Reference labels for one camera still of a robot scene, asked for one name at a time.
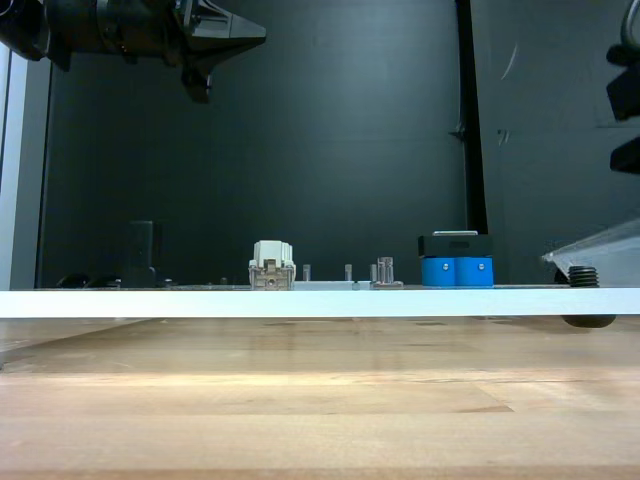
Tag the clear plastic container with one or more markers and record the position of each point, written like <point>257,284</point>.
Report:
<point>600,247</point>

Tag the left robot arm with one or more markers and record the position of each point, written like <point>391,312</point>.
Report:
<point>30,25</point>

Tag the white task board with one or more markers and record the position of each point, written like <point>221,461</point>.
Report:
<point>320,303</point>

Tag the black frame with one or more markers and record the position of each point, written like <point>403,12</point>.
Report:
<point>472,115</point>

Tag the short steel peg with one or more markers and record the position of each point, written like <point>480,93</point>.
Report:
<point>348,272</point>
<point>306,272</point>
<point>373,272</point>

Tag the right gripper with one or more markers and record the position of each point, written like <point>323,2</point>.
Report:
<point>626,80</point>

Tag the tall black block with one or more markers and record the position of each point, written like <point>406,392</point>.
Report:
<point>142,250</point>

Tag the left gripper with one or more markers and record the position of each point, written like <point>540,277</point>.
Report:
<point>150,30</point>

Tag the beige many-pin connector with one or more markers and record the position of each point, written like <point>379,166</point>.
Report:
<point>270,265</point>

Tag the blue socket block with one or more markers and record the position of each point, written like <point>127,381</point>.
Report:
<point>438,272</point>
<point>476,272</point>

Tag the grey steel bar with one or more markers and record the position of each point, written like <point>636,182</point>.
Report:
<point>325,286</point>

